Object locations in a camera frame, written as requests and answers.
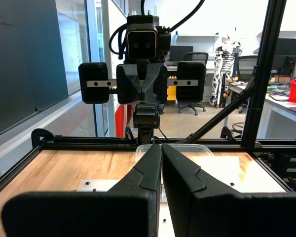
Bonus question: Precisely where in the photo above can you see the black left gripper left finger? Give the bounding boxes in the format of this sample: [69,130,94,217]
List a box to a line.
[1,144,162,237]

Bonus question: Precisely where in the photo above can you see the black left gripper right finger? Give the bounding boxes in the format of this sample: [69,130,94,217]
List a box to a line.
[162,144,296,237]

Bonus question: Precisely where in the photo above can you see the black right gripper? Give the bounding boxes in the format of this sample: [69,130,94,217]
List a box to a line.
[78,60,207,105]

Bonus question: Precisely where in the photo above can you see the yellow cabinet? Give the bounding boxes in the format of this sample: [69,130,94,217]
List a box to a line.
[167,86,178,101]

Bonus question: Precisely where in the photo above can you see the white task board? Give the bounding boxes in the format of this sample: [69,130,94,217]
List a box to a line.
[76,179,246,237]

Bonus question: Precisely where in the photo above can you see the red panel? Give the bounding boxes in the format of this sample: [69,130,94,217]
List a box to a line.
[115,103,133,138]

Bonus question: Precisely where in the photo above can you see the black computer monitor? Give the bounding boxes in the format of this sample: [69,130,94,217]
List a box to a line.
[273,38,296,75]
[169,45,194,62]

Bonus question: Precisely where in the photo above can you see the black office chair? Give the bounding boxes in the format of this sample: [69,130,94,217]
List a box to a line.
[236,55,259,115]
[177,51,210,116]

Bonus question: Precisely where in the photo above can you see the black control box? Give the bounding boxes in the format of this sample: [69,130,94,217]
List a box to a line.
[258,150,296,192]

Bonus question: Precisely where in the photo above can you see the white lattice structure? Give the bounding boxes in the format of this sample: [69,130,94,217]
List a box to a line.
[210,34,244,107]

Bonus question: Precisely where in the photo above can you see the clear plastic tub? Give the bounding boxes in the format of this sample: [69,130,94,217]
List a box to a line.
[135,144,215,160]

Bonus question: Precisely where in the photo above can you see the white desk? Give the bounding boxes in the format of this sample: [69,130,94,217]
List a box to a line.
[258,93,296,139]

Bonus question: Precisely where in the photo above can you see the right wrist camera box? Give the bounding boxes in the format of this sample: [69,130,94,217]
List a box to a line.
[126,23,159,60]

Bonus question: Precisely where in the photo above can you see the black right arm cable loop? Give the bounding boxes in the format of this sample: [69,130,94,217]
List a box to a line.
[109,23,128,60]

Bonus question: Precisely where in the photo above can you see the long black right arm cable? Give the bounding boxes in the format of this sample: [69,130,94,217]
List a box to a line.
[169,0,205,32]

